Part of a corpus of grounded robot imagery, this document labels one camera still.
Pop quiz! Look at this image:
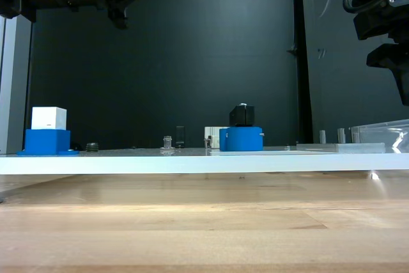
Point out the white taskboard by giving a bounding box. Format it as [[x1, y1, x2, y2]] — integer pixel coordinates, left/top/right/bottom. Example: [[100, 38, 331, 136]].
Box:
[[0, 146, 409, 176]]

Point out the clear plastic tub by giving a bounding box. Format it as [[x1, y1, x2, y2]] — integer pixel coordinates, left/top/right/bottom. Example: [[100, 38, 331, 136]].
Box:
[[349, 118, 409, 154]]

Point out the white cube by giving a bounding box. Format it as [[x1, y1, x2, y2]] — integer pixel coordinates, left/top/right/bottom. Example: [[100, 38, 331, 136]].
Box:
[[31, 105, 68, 131]]

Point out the blue square holder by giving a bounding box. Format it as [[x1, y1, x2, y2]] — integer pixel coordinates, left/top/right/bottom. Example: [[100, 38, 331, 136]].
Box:
[[16, 128, 81, 157]]

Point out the beige connector housing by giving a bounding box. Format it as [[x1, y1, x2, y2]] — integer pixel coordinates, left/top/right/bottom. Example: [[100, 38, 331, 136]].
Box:
[[203, 125, 224, 152]]

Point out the blue round holder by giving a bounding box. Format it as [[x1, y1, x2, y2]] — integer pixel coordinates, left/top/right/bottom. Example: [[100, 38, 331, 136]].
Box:
[[219, 125, 265, 152]]

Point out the black wall column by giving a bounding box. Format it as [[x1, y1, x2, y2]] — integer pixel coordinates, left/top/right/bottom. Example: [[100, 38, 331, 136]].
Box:
[[289, 0, 314, 146]]

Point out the grey metal partition frame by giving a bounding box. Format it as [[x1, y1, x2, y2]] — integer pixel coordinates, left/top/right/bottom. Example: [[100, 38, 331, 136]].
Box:
[[0, 15, 35, 155]]

